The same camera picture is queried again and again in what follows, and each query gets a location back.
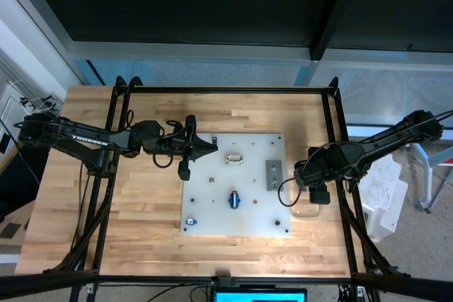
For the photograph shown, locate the small black table camera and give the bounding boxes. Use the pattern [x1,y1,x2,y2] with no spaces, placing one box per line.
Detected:
[214,268,234,288]

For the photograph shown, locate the gripper black cable loop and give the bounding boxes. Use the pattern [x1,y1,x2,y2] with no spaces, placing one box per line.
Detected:
[277,176,302,209]
[151,144,175,169]

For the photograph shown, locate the grey aluminium peg block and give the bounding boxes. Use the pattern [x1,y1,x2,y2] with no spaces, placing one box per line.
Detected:
[265,159,284,192]

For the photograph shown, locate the blue round mount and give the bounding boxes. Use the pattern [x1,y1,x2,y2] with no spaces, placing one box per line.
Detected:
[227,190,241,210]

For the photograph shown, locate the white foam block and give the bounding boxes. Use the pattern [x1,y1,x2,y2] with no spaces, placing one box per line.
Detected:
[356,155,411,245]

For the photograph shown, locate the grey metal stand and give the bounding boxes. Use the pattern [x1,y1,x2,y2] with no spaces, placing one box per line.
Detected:
[399,137,453,215]

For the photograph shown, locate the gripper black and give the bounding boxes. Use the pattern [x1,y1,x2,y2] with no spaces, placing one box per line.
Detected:
[294,163,332,207]
[155,114,218,182]

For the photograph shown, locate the grey multi-pin connector housing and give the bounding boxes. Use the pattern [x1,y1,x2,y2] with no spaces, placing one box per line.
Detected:
[225,153,245,167]

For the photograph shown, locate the laptop with blue screen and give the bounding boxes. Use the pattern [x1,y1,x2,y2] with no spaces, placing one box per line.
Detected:
[211,287,308,302]

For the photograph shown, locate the black vertical pillar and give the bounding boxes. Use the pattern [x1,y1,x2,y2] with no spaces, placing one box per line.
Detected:
[309,0,357,62]

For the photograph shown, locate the clear plastic tub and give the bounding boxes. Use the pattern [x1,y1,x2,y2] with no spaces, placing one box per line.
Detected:
[290,174,322,221]

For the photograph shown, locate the white task board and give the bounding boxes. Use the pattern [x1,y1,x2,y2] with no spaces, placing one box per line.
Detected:
[180,133,293,238]

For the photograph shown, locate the black aluminium frame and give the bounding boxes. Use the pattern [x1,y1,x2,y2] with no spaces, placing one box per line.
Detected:
[0,75,453,302]

